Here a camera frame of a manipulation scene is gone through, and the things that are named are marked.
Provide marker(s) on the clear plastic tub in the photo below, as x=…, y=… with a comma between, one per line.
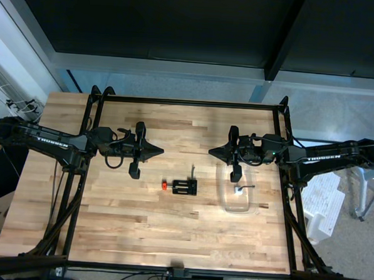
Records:
x=233, y=206

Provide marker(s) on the black aluminium frame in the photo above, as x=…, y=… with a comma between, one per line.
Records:
x=176, y=102

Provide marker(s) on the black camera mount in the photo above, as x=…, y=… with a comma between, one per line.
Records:
x=179, y=272

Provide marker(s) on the white stepped block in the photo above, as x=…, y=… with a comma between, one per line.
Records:
x=323, y=200

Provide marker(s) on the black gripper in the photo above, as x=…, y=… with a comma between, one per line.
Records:
x=235, y=175
x=136, y=170

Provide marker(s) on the grey metal stand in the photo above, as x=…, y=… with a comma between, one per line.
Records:
x=363, y=194

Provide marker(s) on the small white block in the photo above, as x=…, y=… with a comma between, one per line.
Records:
x=238, y=190

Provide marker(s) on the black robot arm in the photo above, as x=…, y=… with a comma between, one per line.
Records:
x=49, y=140
x=324, y=158

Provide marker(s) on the black clamp with orange knob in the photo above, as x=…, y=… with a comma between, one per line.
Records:
x=184, y=187

